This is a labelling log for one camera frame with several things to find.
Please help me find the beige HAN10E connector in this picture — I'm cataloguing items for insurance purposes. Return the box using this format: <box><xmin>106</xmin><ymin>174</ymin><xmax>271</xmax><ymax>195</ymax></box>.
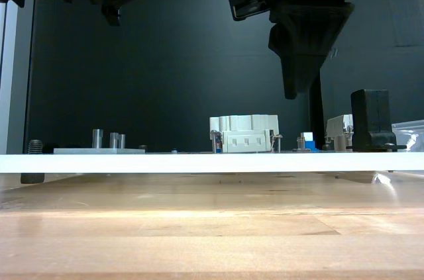
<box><xmin>325</xmin><ymin>113</ymin><xmax>354</xmax><ymax>152</ymax></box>

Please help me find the small blue white connector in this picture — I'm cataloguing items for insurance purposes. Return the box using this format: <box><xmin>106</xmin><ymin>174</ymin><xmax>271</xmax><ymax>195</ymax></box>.
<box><xmin>299</xmin><ymin>131</ymin><xmax>316</xmax><ymax>152</ymax></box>

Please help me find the black connector housing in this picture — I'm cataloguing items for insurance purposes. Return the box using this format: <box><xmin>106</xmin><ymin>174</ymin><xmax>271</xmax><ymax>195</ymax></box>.
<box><xmin>350</xmin><ymin>89</ymin><xmax>408</xmax><ymax>153</ymax></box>

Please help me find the beige hub socket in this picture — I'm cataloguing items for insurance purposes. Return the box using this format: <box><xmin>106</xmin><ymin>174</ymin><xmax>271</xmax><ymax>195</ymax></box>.
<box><xmin>208</xmin><ymin>113</ymin><xmax>284</xmax><ymax>154</ymax></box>

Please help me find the clear plastic tub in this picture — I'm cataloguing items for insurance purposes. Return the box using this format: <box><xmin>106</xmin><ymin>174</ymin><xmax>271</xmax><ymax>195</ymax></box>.
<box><xmin>390</xmin><ymin>119</ymin><xmax>424</xmax><ymax>154</ymax></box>

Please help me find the white board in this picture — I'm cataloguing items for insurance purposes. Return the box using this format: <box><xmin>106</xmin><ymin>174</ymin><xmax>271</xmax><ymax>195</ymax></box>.
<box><xmin>0</xmin><ymin>147</ymin><xmax>424</xmax><ymax>175</ymax></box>

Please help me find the black knurled standoff screw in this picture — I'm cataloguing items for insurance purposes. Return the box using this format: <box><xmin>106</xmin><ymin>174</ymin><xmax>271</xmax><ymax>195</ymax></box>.
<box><xmin>20</xmin><ymin>139</ymin><xmax>45</xmax><ymax>185</ymax></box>

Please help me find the grey metal peg plate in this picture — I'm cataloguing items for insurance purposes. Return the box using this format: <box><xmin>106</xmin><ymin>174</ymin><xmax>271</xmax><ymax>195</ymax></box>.
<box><xmin>52</xmin><ymin>128</ymin><xmax>147</xmax><ymax>155</ymax></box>

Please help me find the black wall column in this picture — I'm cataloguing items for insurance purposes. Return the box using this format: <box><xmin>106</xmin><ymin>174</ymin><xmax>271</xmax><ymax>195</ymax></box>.
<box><xmin>306</xmin><ymin>58</ymin><xmax>328</xmax><ymax>150</ymax></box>

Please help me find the grey metal wall frame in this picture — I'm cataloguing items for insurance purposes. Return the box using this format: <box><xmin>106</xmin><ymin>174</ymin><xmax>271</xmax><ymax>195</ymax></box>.
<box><xmin>0</xmin><ymin>0</ymin><xmax>35</xmax><ymax>156</ymax></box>

